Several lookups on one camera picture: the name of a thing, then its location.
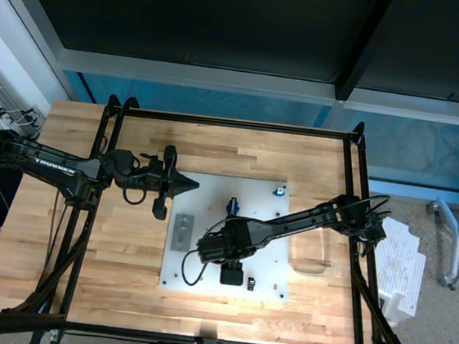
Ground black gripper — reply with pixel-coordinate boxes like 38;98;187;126
132;141;205;225
219;261;246;288

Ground blue connector holder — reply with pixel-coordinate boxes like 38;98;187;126
222;195;243;218

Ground white task board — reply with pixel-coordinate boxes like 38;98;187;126
158;169;300;302

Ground grey metal plate with pegs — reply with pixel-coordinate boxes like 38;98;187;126
168;212;196;254

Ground clear plastic tub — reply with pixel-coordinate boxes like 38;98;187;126
286;223;337;279

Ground white foam block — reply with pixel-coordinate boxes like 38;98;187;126
364;216;431;331

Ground grey metal stand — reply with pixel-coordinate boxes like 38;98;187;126
418;198;459;293

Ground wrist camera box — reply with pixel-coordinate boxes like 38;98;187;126
194;235;228;267

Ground black camera cable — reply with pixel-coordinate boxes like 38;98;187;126
120;175;151;208
179;247;210;289

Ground black table level camera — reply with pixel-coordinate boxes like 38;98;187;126
194;328;226;344

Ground black aluminium frame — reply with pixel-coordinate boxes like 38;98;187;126
0;82;459;344

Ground wall cable bundle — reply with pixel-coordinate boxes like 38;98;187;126
0;103;45;131

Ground black wall pillar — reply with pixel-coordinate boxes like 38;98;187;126
333;0;395;106

